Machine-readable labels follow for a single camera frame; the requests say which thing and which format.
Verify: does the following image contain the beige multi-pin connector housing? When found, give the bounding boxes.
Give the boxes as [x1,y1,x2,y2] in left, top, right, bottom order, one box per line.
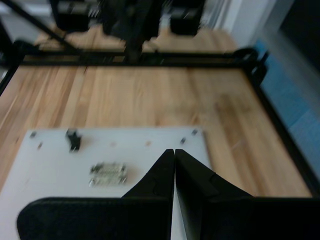
[88,161,129,188]

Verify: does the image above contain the small black clamp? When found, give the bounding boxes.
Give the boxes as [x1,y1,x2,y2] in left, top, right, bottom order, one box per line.
[64,128,83,153]

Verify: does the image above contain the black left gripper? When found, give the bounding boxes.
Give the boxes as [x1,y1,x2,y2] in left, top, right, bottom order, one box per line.
[55,0,202,41]

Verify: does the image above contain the white task board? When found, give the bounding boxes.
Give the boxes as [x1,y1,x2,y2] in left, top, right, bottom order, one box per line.
[0,127,209,240]

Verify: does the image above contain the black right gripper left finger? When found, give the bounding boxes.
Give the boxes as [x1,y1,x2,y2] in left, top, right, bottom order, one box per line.
[17,149,175,240]

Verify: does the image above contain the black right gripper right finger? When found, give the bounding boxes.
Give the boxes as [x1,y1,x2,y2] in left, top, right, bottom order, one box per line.
[174,149,320,240]

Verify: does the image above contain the black aluminium table frame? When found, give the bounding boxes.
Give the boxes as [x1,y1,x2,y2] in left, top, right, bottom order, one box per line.
[0,0,320,201]

